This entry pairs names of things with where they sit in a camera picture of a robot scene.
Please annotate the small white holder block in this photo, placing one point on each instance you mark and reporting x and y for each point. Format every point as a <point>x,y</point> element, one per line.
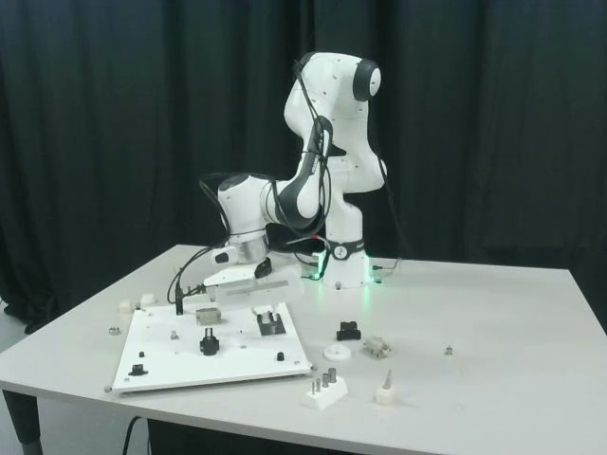
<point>124,306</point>

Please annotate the black D-SUB plug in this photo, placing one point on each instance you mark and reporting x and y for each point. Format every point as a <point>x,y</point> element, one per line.
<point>345,330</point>

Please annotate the black cabinet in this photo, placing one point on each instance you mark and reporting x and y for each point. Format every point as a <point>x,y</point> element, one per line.
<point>213,441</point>

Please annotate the thin black rod red tag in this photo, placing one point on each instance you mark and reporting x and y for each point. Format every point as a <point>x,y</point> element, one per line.
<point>324,260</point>

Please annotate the white task board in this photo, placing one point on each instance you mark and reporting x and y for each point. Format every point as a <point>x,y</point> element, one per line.
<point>189,365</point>

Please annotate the flat white mounting plate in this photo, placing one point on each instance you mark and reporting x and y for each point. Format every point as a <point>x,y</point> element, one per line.
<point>232,277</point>

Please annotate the white medium gear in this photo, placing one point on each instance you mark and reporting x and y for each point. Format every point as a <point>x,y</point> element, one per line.
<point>148,298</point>

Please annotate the white square peg holder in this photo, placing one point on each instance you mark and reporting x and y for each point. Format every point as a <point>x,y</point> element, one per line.
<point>194,299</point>

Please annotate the white USB plug holder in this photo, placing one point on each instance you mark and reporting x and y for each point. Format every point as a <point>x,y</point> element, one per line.
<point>384,395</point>

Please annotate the small white wrist camera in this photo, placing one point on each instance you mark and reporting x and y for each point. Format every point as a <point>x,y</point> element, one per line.
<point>224,256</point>

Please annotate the white large gear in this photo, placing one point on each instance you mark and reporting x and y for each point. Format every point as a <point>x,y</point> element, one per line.
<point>337,353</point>

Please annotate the black table leg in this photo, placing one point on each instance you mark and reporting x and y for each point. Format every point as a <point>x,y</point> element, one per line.
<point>21,422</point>

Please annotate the beige waterproof plug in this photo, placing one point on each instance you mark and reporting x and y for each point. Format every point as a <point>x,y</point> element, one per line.
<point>377,347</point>

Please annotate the black curtain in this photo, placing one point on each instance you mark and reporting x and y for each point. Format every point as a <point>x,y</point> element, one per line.
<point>474,118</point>

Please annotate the thick metal round peg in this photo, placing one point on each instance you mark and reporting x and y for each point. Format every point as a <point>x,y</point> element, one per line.
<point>334,376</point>

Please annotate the grey USB plug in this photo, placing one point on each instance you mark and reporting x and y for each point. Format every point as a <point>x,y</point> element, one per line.
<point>388,377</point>

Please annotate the white round peg holder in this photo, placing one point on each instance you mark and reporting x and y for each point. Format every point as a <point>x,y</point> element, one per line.
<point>325,395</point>

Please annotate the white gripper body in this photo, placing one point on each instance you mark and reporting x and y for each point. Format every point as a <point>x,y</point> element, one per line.
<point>256,291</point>

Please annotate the black upright plug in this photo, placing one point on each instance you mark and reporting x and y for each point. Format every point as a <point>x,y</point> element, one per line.
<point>179,303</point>

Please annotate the metal hex nut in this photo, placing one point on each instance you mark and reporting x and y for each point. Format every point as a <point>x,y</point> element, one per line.
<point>113,329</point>

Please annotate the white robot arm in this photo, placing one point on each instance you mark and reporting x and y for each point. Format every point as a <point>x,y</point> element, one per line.
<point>332,95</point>

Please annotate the medium metal round peg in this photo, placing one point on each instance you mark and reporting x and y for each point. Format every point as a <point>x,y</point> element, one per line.
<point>326,380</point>

